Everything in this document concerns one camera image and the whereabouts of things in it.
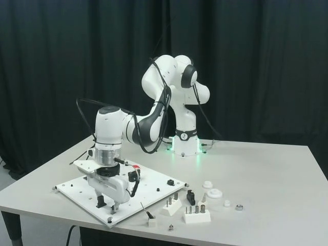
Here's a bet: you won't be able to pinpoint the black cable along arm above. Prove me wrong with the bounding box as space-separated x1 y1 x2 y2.
76 56 173 154

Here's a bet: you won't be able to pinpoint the white sloped peg holder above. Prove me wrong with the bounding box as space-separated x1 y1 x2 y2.
161 199 183 216

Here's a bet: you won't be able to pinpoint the flat white mounting plate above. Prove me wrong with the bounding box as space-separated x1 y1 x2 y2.
73 160 101 176

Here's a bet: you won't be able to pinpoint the grey cable with connector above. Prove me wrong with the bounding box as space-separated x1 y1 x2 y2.
201 139 224 149

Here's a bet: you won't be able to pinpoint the thin black rod on wire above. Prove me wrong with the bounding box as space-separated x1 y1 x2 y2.
120 159 142 198

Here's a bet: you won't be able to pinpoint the black curtains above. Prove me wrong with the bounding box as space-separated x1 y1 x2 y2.
0 0 328 172

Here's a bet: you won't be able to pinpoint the black cable behind arm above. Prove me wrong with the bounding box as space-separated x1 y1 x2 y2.
193 81 224 141

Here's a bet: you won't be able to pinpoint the dark table leg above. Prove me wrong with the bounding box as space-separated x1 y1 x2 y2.
1 211 21 246

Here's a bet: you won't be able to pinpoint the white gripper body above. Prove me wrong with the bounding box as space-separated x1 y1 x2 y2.
86 172 132 205

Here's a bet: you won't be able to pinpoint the white task board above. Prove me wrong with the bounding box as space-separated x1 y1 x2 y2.
52 163 190 228

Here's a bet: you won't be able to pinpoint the black cable under table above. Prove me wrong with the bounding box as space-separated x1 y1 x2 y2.
67 225 79 246

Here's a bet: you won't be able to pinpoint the white wide peg holder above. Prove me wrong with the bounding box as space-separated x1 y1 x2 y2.
182 209 212 224

